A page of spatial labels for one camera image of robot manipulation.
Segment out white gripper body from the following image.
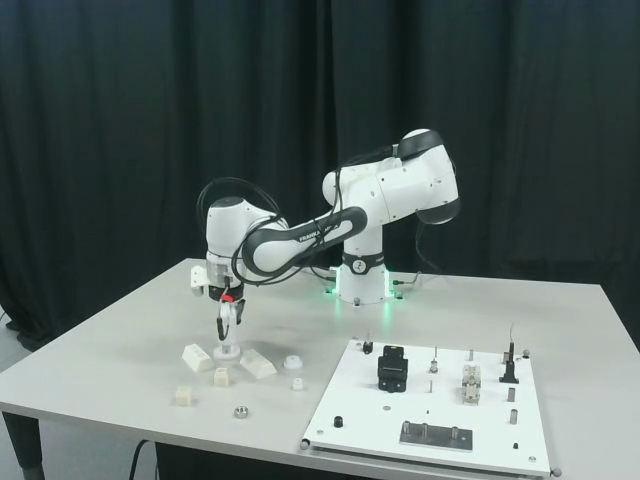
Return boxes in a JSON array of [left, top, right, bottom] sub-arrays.
[[217, 298, 246, 329]]

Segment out black D-SUB plug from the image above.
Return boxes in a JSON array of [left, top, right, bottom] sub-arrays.
[[375, 344, 409, 394]]

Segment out white long holder block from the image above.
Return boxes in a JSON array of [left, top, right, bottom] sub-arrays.
[[180, 343, 214, 373], [239, 349, 278, 380]]

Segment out white task board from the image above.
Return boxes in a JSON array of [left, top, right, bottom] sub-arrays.
[[301, 338, 554, 464]]

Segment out metal plate with pegs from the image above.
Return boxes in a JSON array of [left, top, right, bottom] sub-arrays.
[[399, 420, 474, 445]]

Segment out dark table leg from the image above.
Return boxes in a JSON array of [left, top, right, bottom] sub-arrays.
[[0, 412, 41, 480]]

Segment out black curtains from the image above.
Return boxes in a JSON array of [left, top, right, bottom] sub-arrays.
[[0, 0, 640, 346]]

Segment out beige connector block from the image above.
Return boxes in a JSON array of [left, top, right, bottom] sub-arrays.
[[458, 363, 485, 406]]

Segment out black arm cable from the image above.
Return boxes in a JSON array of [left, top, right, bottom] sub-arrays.
[[196, 144, 401, 287]]

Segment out grey floor cable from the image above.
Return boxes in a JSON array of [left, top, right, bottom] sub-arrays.
[[129, 438, 152, 480]]

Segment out black base cable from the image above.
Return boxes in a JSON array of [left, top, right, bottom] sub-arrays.
[[392, 219, 451, 292]]

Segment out black USB plug with wire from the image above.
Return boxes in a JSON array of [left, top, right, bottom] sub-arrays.
[[498, 322, 521, 384]]

